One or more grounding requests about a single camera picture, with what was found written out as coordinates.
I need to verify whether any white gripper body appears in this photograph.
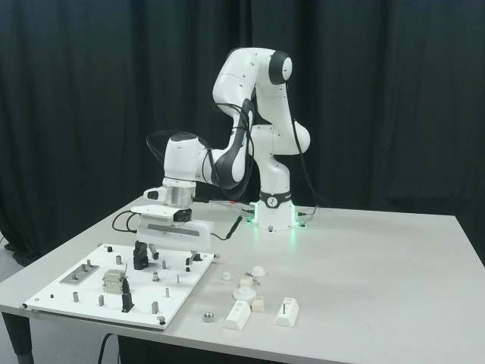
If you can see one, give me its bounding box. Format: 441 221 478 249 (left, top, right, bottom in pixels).
136 214 215 253

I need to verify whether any white peg holder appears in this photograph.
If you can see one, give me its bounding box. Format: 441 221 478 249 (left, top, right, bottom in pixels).
273 297 301 327

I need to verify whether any black slim plug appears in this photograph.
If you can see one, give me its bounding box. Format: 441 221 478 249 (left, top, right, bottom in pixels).
120 280 136 314

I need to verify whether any white long holder with holes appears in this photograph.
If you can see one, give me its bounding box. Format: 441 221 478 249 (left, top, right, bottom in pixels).
222 301 252 330

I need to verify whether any white task board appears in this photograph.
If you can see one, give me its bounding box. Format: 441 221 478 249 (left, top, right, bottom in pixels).
20 242 220 334

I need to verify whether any grey table leg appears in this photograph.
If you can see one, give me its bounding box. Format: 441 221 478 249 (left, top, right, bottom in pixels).
1 311 33 364

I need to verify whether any black curtain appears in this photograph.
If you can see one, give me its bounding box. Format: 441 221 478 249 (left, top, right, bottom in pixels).
0 0 485 251

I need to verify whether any silver flange ring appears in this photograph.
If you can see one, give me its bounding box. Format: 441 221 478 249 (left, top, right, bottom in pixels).
161 185 195 208

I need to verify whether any black looped cable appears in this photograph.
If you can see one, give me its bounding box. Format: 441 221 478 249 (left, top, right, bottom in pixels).
111 210 138 233

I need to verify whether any thin black rod on wire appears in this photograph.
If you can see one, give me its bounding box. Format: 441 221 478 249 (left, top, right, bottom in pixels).
210 215 243 240

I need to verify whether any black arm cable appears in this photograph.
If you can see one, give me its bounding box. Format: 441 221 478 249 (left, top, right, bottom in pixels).
146 130 258 198

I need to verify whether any black cable under table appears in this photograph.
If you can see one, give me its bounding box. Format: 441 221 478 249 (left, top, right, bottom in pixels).
99 332 119 364

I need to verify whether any black base cable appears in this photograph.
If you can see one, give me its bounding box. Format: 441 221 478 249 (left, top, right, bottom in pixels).
287 85 321 229

